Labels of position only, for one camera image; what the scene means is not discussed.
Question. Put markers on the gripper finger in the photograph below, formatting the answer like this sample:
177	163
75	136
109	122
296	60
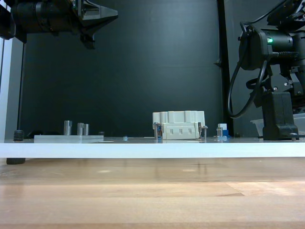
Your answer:
102	16

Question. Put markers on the small blue white connector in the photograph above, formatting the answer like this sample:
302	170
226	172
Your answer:
225	132

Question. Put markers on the beige HAN10E hub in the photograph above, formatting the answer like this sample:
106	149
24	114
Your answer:
181	131

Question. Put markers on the blue round connector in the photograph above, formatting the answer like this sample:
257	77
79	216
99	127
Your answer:
159	130

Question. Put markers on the clear plastic tub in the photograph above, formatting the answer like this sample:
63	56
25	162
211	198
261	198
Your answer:
257	126

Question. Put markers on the grey metal plate with pegs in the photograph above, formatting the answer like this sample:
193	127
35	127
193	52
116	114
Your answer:
59	138

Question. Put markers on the white mounting board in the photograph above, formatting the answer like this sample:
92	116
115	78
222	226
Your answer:
152	150

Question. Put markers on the black board foot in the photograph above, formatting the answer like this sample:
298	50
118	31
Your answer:
15	161

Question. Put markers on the black wall beam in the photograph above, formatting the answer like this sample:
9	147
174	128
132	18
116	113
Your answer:
225	35

